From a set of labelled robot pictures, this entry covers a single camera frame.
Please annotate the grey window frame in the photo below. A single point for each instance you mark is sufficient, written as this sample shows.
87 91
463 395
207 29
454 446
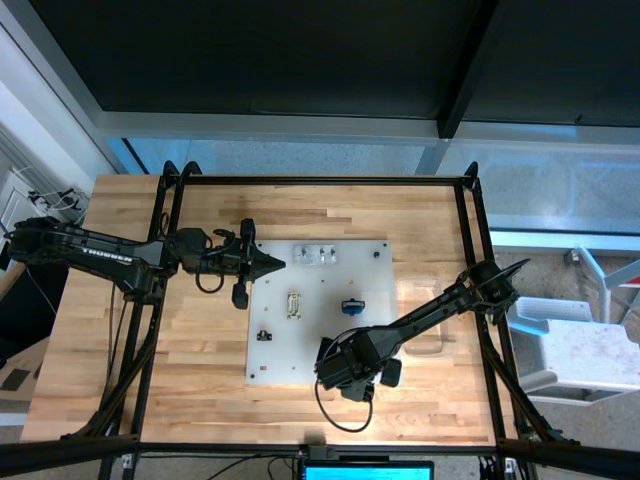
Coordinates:
250 122

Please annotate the black socket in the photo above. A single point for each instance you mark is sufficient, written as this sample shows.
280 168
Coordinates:
263 335

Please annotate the black table camera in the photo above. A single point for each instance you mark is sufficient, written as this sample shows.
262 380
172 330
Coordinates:
316 450

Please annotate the thick silver stud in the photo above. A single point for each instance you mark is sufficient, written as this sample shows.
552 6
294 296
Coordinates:
330 256

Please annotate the white board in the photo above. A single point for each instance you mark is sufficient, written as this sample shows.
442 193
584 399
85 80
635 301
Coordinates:
310 350

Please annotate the clear plastic tub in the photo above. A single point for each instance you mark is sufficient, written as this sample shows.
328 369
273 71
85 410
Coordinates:
435 345

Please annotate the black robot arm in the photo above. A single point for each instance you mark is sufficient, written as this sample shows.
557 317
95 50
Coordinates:
430 311
110 255

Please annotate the blue and black connector block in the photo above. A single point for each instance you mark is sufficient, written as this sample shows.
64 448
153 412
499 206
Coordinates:
352 309

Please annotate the brown cardboard box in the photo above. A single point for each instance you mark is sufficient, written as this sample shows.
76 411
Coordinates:
25 380

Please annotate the blue screen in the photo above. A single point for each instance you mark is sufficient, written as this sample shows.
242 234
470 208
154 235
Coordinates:
365 472

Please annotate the grey connector housing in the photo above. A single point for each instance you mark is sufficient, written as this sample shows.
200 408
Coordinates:
295 306

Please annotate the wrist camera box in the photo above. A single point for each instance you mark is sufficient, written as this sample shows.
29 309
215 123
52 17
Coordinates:
357 392

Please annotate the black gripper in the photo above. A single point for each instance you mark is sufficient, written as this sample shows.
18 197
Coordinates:
245 265
392 374

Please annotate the black metal frame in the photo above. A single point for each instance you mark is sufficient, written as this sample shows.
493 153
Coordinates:
300 179

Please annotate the black window post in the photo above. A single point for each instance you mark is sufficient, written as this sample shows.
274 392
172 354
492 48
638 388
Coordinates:
465 75

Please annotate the white plastic stool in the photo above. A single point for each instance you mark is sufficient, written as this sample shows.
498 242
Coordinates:
590 350

